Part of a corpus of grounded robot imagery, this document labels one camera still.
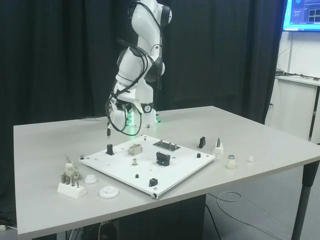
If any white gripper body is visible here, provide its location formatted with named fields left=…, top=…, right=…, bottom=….
left=109, top=105, right=128, bottom=129

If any white task board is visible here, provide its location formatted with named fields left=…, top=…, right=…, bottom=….
left=78, top=134, right=217, bottom=201

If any white medium gear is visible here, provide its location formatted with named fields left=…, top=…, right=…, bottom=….
left=84, top=174, right=98, bottom=185

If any beige Ethernet plug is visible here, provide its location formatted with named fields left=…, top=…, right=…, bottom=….
left=64, top=170, right=80, bottom=180

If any white large gear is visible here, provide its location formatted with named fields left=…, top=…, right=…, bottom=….
left=99, top=186, right=120, bottom=200

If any black curtain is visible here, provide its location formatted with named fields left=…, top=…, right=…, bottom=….
left=0, top=0, right=286, bottom=218

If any white square peg holder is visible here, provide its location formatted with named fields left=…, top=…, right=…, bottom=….
left=56, top=183, right=86, bottom=200

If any black table leg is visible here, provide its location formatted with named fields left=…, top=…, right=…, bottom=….
left=292, top=163, right=316, bottom=240

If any blue screen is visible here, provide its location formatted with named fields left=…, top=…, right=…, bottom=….
left=282, top=0, right=320, bottom=32

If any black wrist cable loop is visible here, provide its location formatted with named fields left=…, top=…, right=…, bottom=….
left=106, top=94, right=137, bottom=137

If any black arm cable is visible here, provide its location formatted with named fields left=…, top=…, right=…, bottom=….
left=116, top=0, right=163, bottom=101

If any grey floor cable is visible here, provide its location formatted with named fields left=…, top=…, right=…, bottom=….
left=206, top=191, right=296, bottom=240

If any thin black cable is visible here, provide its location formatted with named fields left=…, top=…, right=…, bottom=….
left=276, top=70, right=320, bottom=81

